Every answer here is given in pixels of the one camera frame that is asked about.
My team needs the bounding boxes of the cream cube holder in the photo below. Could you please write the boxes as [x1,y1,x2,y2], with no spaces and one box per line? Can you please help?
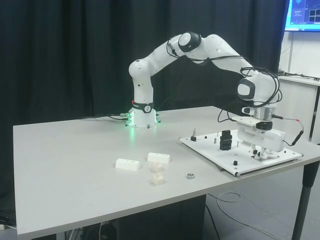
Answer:
[151,174,165,186]
[149,162,163,173]

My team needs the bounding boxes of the white holder with holes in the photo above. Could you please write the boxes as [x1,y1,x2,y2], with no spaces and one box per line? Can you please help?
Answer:
[146,152,171,164]
[115,157,141,172]

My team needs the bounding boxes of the black curtains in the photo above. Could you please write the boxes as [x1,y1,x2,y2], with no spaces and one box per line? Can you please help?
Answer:
[0,0,291,131]

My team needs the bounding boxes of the black cables on table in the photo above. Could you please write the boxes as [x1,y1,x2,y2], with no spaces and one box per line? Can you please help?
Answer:
[84,113,131,122]

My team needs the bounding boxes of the black table leg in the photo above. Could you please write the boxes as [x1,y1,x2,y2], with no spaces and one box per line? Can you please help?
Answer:
[292,163,316,240]

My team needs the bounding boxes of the flat white mounting plate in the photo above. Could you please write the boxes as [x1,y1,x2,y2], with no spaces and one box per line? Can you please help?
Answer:
[231,116,261,126]

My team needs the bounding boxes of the blue screen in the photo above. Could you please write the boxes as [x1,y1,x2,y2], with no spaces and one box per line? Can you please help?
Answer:
[284,0,320,32]

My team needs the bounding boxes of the white task board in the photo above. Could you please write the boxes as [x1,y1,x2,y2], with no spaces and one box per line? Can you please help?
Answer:
[177,127,305,178]

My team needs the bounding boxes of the silver flange ring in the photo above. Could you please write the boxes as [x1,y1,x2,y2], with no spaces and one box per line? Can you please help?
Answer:
[254,106,275,121]

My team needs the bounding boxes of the thin black rod on wire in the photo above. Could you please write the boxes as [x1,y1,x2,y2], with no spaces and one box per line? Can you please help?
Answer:
[291,129,305,147]

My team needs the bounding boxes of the white cabinet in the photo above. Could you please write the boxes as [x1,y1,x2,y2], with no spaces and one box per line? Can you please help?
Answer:
[277,73,320,146]

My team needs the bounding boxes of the black camera cable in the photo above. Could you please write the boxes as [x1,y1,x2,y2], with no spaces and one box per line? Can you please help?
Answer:
[217,101,242,123]

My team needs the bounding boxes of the black D-SUB plug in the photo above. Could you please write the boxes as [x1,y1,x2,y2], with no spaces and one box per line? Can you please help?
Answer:
[219,129,233,151]

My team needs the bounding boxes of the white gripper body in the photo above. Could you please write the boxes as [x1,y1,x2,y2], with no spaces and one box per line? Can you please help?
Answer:
[236,124,286,153]

